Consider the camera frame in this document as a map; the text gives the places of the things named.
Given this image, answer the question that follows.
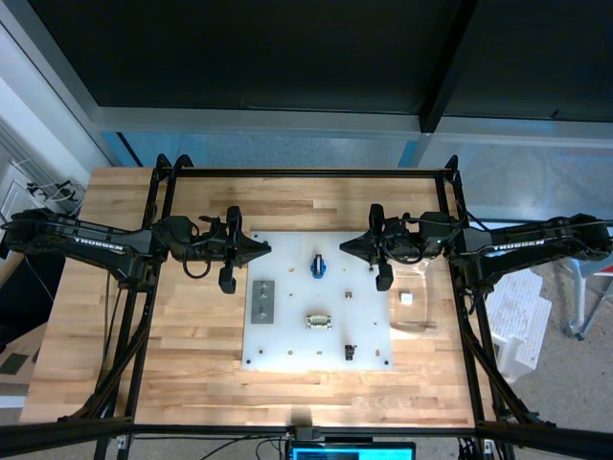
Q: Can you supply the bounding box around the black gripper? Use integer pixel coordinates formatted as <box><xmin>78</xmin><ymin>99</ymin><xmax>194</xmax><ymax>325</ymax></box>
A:
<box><xmin>209</xmin><ymin>205</ymin><xmax>273</xmax><ymax>295</ymax></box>
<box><xmin>338</xmin><ymin>203</ymin><xmax>411</xmax><ymax>292</ymax></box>

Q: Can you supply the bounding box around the white plastic taskboard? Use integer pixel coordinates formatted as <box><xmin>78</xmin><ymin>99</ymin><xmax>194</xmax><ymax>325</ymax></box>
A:
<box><xmin>241</xmin><ymin>231</ymin><xmax>395</xmax><ymax>373</ymax></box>

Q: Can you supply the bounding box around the grey metal plate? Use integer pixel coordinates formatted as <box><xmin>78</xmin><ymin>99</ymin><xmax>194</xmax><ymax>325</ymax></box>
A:
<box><xmin>250</xmin><ymin>279</ymin><xmax>277</xmax><ymax>326</ymax></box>

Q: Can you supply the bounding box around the clear plastic tub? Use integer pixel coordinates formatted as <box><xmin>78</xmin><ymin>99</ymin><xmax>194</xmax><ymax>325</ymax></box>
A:
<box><xmin>388</xmin><ymin>262</ymin><xmax>441</xmax><ymax>339</ymax></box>

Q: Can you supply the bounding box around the screen with blue edge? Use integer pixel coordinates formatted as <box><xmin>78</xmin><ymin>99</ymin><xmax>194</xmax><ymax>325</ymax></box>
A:
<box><xmin>286</xmin><ymin>441</ymin><xmax>417</xmax><ymax>460</ymax></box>

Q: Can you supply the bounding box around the grey metal stand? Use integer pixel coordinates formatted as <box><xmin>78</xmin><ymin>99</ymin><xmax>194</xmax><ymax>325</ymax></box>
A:
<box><xmin>539</xmin><ymin>235</ymin><xmax>613</xmax><ymax>342</ymax></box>

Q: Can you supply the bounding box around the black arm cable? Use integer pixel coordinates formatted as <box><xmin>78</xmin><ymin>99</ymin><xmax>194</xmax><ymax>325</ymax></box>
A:
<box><xmin>183</xmin><ymin>215</ymin><xmax>215</xmax><ymax>280</ymax></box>
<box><xmin>382</xmin><ymin>213</ymin><xmax>473</xmax><ymax>265</ymax></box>

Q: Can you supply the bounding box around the black aluminium frame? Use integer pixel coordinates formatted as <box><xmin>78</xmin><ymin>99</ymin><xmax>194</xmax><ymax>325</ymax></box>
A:
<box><xmin>0</xmin><ymin>152</ymin><xmax>613</xmax><ymax>460</ymax></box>

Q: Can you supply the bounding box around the small black camera mount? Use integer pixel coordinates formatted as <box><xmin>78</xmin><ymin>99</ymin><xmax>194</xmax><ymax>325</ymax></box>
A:
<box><xmin>285</xmin><ymin>415</ymin><xmax>321</xmax><ymax>442</ymax></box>

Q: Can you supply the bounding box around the black wall post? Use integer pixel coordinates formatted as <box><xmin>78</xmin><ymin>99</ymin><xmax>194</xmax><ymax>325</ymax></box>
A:
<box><xmin>419</xmin><ymin>0</ymin><xmax>480</xmax><ymax>134</ymax></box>

